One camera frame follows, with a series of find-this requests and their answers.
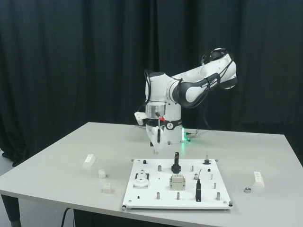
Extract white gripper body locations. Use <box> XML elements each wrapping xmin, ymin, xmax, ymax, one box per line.
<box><xmin>145</xmin><ymin>125</ymin><xmax>166</xmax><ymax>151</ymax></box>

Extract black rod with red tag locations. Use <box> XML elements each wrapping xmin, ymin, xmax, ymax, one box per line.
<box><xmin>155</xmin><ymin>112</ymin><xmax>166</xmax><ymax>144</ymax></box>

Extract black waterproof plug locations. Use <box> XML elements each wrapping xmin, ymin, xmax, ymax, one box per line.
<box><xmin>170</xmin><ymin>152</ymin><xmax>182</xmax><ymax>173</ymax></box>

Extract white large gear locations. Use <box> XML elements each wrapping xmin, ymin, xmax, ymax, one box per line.
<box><xmin>133</xmin><ymin>179</ymin><xmax>150</xmax><ymax>189</ymax></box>

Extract metal D-SUB plug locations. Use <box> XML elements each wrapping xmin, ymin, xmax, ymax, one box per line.
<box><xmin>169</xmin><ymin>175</ymin><xmax>186</xmax><ymax>191</ymax></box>

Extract white task board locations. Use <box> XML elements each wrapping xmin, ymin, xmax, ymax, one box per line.
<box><xmin>121</xmin><ymin>157</ymin><xmax>234</xmax><ymax>211</ymax></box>

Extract black USB plug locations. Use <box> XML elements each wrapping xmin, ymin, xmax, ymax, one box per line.
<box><xmin>195</xmin><ymin>168</ymin><xmax>203</xmax><ymax>202</ymax></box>

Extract white long holder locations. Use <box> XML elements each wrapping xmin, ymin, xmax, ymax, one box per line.
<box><xmin>252</xmin><ymin>171</ymin><xmax>265</xmax><ymax>189</ymax></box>
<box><xmin>82</xmin><ymin>154</ymin><xmax>96</xmax><ymax>170</ymax></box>

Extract black curtain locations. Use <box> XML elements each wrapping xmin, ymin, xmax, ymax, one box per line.
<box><xmin>0</xmin><ymin>0</ymin><xmax>303</xmax><ymax>167</ymax></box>

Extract dark table leg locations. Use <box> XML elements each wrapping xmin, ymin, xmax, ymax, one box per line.
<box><xmin>0</xmin><ymin>194</ymin><xmax>20</xmax><ymax>227</ymax></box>

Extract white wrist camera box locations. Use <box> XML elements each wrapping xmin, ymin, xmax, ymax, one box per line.
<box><xmin>134</xmin><ymin>112</ymin><xmax>147</xmax><ymax>126</ymax></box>

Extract silver wrist ring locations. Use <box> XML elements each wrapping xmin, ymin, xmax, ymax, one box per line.
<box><xmin>144</xmin><ymin>102</ymin><xmax>166</xmax><ymax>120</ymax></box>

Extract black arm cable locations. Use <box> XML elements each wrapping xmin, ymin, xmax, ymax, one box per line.
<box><xmin>143</xmin><ymin>48</ymin><xmax>234</xmax><ymax>131</ymax></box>

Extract black cable under table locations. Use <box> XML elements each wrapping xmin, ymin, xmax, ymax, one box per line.
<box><xmin>61</xmin><ymin>207</ymin><xmax>72</xmax><ymax>227</ymax></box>

